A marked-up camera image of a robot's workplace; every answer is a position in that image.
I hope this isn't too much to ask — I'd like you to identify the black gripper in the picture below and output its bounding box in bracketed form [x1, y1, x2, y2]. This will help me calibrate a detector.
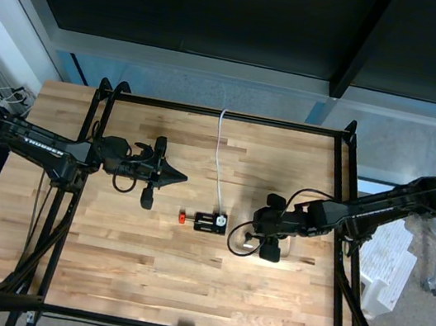
[123, 131, 194, 216]
[244, 191, 301, 267]

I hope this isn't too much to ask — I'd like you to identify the white receptacle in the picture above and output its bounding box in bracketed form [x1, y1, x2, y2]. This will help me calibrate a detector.
[212, 210, 230, 229]

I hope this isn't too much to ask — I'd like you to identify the clear plastic tub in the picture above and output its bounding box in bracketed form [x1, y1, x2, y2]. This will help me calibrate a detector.
[227, 210, 300, 267]

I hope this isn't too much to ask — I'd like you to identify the black vise with red knob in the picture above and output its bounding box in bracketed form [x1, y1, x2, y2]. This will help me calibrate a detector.
[176, 206, 232, 238]

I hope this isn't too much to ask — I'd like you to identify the black curved clamp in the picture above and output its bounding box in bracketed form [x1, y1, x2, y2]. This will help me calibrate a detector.
[96, 75, 112, 96]
[343, 117, 359, 138]
[112, 78, 133, 100]

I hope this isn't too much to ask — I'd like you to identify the white foam step block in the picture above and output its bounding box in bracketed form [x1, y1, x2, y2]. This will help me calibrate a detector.
[347, 215, 423, 326]

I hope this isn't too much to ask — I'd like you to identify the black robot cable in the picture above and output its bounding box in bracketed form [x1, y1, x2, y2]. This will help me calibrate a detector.
[225, 214, 270, 262]
[109, 169, 138, 196]
[282, 184, 338, 219]

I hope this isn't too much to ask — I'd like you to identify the white power cable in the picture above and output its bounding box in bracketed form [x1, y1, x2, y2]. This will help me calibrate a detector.
[203, 107, 241, 215]

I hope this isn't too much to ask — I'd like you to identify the aluminium window frame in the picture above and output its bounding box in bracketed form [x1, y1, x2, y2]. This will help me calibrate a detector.
[0, 0, 436, 138]

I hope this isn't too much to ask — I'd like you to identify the white cable bundle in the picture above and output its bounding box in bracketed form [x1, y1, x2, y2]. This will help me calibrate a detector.
[0, 83, 33, 110]

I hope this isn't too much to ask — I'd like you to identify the black wall pillar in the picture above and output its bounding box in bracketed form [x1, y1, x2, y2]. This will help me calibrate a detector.
[327, 0, 398, 106]

